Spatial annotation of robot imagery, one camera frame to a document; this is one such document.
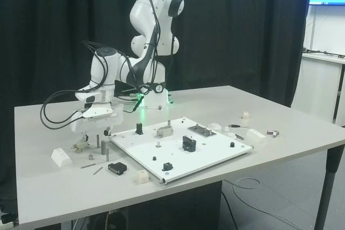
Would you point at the black upright plug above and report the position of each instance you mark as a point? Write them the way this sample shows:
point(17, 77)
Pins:
point(139, 129)

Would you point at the white medium gear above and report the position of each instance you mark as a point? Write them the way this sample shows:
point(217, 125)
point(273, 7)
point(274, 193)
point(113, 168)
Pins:
point(231, 135)

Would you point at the metal USB plug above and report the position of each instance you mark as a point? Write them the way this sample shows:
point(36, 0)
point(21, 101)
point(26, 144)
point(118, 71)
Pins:
point(272, 133)

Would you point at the thin tall metal peg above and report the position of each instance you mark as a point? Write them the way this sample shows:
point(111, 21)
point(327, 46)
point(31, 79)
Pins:
point(97, 141)

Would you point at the white large gear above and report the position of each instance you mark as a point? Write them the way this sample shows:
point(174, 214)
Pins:
point(214, 126)

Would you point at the white long peg holder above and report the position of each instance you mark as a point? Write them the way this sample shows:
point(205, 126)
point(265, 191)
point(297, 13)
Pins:
point(61, 157)
point(256, 135)

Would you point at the white cabinet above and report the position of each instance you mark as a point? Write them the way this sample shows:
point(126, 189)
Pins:
point(318, 84)

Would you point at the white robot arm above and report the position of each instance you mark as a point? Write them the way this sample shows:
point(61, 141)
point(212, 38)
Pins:
point(140, 14)

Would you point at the black D-SUB plug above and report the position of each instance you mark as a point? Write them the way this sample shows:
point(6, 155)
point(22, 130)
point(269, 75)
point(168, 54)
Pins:
point(189, 143)

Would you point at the white small gear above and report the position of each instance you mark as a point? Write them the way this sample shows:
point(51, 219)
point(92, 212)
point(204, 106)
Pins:
point(226, 129)

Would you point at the dark table leg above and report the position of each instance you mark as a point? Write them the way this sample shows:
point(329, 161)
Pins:
point(330, 176)

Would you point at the metal BNC plug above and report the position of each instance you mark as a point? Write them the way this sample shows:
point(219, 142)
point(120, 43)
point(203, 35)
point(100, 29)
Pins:
point(90, 156)

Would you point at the white task board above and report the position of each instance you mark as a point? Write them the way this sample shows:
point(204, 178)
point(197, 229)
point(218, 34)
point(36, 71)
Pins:
point(172, 157)

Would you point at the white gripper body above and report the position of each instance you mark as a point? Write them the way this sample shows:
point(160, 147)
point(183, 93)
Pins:
point(107, 121)

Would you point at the beige waterproof plug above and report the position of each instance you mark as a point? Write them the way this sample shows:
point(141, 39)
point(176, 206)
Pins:
point(78, 147)

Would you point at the black metal bolt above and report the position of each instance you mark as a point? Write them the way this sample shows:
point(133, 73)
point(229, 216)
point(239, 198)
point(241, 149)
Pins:
point(234, 126)

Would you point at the thick metal square peg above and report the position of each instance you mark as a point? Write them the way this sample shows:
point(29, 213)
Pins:
point(103, 147)

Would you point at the black rectangular plug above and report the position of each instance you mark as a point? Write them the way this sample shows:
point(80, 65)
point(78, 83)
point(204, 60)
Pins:
point(117, 168)

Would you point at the black curtain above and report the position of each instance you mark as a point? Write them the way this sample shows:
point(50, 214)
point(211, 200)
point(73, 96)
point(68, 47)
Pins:
point(54, 25)

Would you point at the dark metal peg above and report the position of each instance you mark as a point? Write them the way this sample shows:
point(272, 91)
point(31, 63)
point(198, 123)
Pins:
point(238, 136)

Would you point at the medium metal peg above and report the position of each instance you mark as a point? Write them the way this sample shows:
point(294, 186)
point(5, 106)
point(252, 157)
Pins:
point(107, 154)

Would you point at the white small square holder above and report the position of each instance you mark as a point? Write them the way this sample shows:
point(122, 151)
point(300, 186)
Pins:
point(141, 177)
point(245, 115)

